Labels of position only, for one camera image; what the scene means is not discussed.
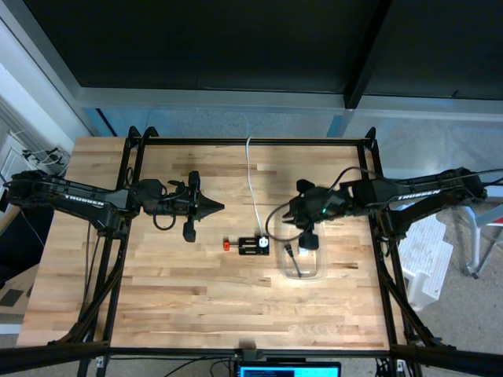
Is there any black metal frame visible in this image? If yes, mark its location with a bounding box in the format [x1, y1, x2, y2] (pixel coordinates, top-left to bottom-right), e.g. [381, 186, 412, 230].
[0, 125, 503, 377]

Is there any white foam block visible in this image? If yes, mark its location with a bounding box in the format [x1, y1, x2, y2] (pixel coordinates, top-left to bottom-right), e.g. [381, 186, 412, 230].
[398, 221, 453, 313]

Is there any black and white cable bundle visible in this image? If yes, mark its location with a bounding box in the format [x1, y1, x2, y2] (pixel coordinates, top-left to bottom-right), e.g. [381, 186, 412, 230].
[19, 147, 66, 170]

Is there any laptop screen with blue edge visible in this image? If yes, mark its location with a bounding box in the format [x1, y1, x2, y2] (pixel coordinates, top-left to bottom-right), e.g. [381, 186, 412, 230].
[234, 361, 342, 377]

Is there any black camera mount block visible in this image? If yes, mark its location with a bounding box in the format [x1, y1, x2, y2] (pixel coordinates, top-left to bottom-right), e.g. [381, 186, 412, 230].
[240, 341, 263, 361]

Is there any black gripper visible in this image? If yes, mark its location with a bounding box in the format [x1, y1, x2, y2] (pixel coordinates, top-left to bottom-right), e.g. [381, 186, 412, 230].
[283, 179, 353, 251]
[167, 170, 226, 243]

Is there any clear plastic tub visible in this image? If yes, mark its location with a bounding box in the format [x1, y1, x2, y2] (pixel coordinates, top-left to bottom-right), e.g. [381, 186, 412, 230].
[277, 214, 329, 282]

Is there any brown cardboard box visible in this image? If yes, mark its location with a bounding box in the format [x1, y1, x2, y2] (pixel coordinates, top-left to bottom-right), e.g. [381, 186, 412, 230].
[0, 262, 40, 315]

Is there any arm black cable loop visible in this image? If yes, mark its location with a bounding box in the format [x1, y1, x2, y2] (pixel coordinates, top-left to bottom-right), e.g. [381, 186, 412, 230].
[265, 167, 373, 241]
[152, 203, 177, 231]

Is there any white extension cord with receptacle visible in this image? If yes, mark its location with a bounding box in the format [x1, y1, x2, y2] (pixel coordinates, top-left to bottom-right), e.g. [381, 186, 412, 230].
[245, 135, 272, 249]

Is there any grey metal chair frame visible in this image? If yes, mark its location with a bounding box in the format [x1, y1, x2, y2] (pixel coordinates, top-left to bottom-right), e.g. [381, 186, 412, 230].
[459, 203, 503, 280]

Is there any black clamp with red knob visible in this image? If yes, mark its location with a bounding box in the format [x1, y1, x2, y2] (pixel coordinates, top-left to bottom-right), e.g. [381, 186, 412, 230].
[222, 234, 272, 257]

